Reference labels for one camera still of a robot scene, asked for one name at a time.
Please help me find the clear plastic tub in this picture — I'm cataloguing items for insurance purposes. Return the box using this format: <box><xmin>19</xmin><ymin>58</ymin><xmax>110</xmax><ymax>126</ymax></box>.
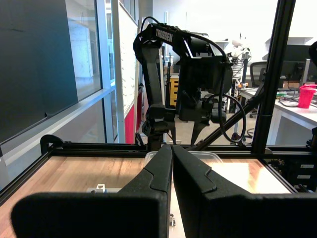
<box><xmin>144</xmin><ymin>150</ymin><xmax>223</xmax><ymax>172</ymax></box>

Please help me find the red panel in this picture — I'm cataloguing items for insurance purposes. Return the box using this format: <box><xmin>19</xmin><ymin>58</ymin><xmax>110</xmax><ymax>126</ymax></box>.
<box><xmin>123</xmin><ymin>103</ymin><xmax>136</xmax><ymax>144</ymax></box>

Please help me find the white partition panel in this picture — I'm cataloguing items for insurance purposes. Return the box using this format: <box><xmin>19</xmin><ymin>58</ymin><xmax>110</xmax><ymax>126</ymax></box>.
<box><xmin>111</xmin><ymin>0</ymin><xmax>139</xmax><ymax>144</ymax></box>

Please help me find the white desk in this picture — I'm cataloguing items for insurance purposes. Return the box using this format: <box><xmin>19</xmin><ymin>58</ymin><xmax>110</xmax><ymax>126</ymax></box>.
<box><xmin>268</xmin><ymin>98</ymin><xmax>317</xmax><ymax>147</ymax></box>

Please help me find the black computer monitor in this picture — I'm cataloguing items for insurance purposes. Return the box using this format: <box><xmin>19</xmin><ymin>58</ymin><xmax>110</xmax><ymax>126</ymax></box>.
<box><xmin>281</xmin><ymin>44</ymin><xmax>317</xmax><ymax>84</ymax></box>

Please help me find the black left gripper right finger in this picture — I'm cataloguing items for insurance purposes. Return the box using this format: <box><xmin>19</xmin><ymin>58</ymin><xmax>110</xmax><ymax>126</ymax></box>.
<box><xmin>173</xmin><ymin>145</ymin><xmax>317</xmax><ymax>238</ymax></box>

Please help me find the black controller box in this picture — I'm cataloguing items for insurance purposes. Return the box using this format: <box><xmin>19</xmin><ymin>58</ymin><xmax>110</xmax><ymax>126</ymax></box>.
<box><xmin>264</xmin><ymin>158</ymin><xmax>317</xmax><ymax>194</ymax></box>

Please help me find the red plastic bin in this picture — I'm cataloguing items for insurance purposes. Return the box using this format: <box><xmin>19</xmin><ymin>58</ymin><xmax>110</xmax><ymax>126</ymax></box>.
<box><xmin>298</xmin><ymin>84</ymin><xmax>317</xmax><ymax>109</ymax></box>

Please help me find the black frame post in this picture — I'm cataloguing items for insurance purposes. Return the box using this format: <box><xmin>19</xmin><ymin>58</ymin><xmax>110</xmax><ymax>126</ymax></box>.
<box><xmin>251</xmin><ymin>0</ymin><xmax>297</xmax><ymax>154</ymax></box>

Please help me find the black office chair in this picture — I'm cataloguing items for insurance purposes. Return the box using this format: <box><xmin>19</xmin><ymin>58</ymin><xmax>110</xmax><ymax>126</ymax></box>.
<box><xmin>249</xmin><ymin>61</ymin><xmax>267</xmax><ymax>119</ymax></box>

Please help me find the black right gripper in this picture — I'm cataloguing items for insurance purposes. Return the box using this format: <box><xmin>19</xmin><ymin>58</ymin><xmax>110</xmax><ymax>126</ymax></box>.
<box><xmin>170</xmin><ymin>89</ymin><xmax>226</xmax><ymax>147</ymax></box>

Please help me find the grey window sill rail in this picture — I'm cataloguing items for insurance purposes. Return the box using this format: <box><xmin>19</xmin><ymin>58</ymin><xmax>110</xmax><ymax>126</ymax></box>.
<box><xmin>0</xmin><ymin>86</ymin><xmax>117</xmax><ymax>167</ymax></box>

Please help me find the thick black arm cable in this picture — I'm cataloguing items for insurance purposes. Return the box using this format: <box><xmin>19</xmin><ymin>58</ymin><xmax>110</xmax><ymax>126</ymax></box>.
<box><xmin>190</xmin><ymin>33</ymin><xmax>248</xmax><ymax>145</ymax></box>

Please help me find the white task board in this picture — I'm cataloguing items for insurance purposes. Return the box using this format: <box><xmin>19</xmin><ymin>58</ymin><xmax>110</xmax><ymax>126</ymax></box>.
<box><xmin>86</xmin><ymin>171</ymin><xmax>186</xmax><ymax>238</ymax></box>

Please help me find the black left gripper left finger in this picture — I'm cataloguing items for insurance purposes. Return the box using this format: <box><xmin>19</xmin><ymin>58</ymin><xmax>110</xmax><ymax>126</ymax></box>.
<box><xmin>11</xmin><ymin>144</ymin><xmax>173</xmax><ymax>238</ymax></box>

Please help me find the white and blue connector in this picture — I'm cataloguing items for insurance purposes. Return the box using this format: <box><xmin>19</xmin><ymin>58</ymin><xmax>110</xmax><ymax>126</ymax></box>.
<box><xmin>87</xmin><ymin>183</ymin><xmax>109</xmax><ymax>194</ymax></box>

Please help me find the yellow drawer cabinet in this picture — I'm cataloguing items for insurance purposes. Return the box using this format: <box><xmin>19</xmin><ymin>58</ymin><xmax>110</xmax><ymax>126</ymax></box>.
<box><xmin>169</xmin><ymin>75</ymin><xmax>179</xmax><ymax>106</ymax></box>

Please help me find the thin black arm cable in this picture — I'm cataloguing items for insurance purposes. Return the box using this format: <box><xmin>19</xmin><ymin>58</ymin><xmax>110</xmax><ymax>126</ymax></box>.
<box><xmin>140</xmin><ymin>16</ymin><xmax>179</xmax><ymax>33</ymax></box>

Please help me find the grey window mullion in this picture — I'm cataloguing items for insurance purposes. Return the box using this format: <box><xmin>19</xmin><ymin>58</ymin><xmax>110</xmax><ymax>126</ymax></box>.
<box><xmin>95</xmin><ymin>0</ymin><xmax>118</xmax><ymax>144</ymax></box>

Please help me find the black diagonal frame brace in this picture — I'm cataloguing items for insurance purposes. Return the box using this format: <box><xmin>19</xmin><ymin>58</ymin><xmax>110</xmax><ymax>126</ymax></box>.
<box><xmin>195</xmin><ymin>86</ymin><xmax>265</xmax><ymax>151</ymax></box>

